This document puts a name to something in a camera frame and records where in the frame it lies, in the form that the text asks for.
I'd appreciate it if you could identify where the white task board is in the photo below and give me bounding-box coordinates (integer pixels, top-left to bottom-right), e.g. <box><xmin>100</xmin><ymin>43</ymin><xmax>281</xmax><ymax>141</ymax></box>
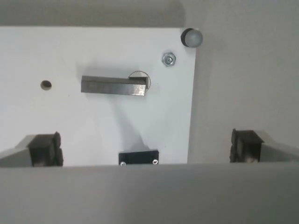
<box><xmin>0</xmin><ymin>26</ymin><xmax>199</xmax><ymax>168</ymax></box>

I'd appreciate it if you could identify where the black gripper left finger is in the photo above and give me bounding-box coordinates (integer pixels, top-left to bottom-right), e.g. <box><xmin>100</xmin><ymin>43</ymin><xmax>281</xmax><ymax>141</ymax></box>
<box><xmin>0</xmin><ymin>131</ymin><xmax>64</xmax><ymax>168</ymax></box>

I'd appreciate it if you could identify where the silver hex nut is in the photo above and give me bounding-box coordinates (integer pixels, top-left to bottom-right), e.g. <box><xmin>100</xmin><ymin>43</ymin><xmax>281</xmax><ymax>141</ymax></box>
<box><xmin>161</xmin><ymin>52</ymin><xmax>178</xmax><ymax>67</ymax></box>

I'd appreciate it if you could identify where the black rubber board foot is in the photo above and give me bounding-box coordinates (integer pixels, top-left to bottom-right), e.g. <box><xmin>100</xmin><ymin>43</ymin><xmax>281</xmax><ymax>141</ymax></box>
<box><xmin>180</xmin><ymin>28</ymin><xmax>203</xmax><ymax>49</ymax></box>

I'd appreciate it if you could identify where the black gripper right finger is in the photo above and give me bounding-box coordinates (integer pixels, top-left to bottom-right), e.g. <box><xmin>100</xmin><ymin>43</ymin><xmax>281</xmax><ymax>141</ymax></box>
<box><xmin>229</xmin><ymin>127</ymin><xmax>299</xmax><ymax>164</ymax></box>

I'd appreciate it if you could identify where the metal square peg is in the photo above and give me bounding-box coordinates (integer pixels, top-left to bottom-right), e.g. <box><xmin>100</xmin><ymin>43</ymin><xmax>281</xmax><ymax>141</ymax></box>
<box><xmin>80</xmin><ymin>75</ymin><xmax>150</xmax><ymax>97</ymax></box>

